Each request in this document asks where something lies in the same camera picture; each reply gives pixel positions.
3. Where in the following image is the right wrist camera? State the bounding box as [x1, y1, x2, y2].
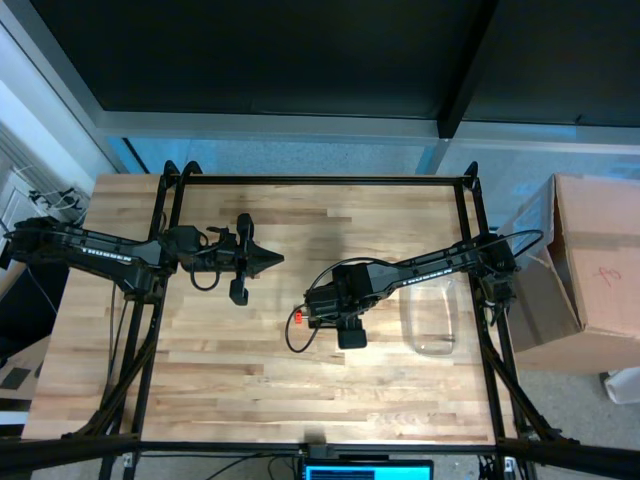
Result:
[305, 285, 345, 322]

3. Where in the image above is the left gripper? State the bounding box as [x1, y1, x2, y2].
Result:
[219, 213, 257, 307]

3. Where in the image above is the black clamp with red knob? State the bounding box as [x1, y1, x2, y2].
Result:
[293, 309, 341, 331]

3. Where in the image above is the cardboard box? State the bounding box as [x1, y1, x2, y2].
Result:
[492, 172, 640, 376]

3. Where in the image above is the black frame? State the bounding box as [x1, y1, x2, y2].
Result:
[0, 159, 640, 480]

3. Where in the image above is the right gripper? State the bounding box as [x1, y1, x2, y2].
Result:
[338, 315, 367, 350]

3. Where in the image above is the blue screen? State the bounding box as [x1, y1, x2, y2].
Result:
[298, 458, 435, 480]

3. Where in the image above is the clear plastic container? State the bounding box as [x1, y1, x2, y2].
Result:
[399, 279, 459, 357]

